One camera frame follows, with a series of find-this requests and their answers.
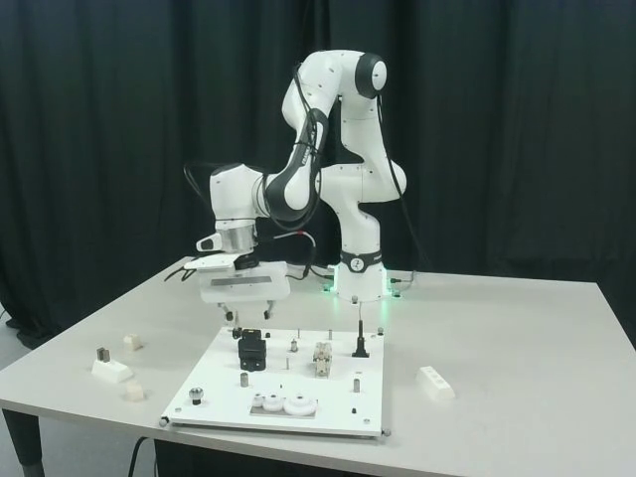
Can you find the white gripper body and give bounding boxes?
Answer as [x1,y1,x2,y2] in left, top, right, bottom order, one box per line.
[198,261,291,305]

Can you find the white peg holder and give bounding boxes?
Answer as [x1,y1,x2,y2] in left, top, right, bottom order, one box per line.
[90,357,133,385]

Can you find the black D-SUB plug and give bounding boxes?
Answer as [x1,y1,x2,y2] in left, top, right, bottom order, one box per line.
[238,327,268,374]

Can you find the beige metal connector block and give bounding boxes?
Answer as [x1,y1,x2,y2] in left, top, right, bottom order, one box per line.
[311,341,334,379]

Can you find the black waterproof plug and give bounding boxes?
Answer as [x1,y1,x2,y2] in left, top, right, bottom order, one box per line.
[351,303,371,360]

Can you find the white large gear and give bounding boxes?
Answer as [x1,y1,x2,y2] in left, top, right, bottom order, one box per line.
[283,392,317,418]

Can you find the white task board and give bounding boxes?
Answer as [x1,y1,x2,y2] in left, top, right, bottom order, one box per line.
[159,325,392,441]

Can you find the white holder with holes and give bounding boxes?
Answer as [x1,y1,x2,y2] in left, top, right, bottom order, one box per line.
[415,366,456,400]

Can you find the black curtains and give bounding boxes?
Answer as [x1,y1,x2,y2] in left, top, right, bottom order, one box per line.
[0,0,636,379]

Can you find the dark grey table leg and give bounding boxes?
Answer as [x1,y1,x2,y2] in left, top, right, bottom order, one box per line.
[1,407,40,477]

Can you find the black hanging cable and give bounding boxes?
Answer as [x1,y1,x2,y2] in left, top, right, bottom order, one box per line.
[129,435,151,477]

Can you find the black base cable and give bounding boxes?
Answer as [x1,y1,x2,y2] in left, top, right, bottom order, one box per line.
[376,91,433,273]

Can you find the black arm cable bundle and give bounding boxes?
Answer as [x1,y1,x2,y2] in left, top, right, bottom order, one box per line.
[182,62,332,210]

